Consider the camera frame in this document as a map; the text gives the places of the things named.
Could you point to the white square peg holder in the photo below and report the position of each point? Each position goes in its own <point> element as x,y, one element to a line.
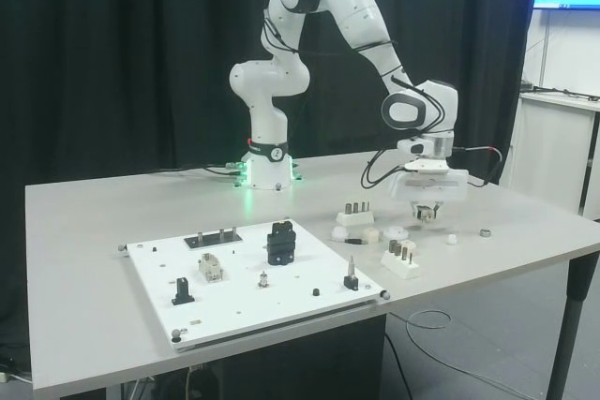
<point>400,269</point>

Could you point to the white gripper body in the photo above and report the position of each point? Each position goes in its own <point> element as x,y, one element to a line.
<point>431,189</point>

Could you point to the beige metal waterproof plug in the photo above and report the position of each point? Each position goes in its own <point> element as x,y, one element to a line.
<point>425,215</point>

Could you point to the white round peg holder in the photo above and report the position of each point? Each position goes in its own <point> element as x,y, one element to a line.
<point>354,219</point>

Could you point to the large metal square peg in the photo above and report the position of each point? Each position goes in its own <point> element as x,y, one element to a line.
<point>392,247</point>

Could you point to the medium metal round peg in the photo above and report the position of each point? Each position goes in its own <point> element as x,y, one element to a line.
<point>356,208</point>

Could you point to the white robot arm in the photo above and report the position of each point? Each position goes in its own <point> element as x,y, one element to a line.
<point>262,91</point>

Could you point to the slim metal plug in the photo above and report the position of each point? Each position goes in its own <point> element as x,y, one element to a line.
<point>352,268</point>

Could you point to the black table leg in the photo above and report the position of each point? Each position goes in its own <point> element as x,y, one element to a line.
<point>569,325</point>

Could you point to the white small gear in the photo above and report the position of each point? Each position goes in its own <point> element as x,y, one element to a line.
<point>451,240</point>

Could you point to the white large gear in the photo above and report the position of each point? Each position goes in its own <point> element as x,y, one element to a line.
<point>394,232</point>

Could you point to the white task board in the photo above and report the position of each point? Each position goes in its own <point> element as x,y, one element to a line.
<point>244,311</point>

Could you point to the metal BNC plug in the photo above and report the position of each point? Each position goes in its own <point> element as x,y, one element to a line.
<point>263,278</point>

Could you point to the white cabinet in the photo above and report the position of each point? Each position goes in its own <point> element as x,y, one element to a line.
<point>553,156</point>

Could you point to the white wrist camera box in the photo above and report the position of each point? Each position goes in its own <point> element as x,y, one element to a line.
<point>410,145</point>

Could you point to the small white plug holder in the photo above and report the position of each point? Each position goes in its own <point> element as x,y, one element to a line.
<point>410,247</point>
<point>370,236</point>

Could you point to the black curtain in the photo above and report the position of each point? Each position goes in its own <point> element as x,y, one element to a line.
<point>94,44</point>

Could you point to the medium metal square peg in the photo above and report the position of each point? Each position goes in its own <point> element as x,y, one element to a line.
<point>400,250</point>

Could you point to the black D-SUB plug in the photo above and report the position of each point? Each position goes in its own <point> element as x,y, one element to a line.
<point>281,245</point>

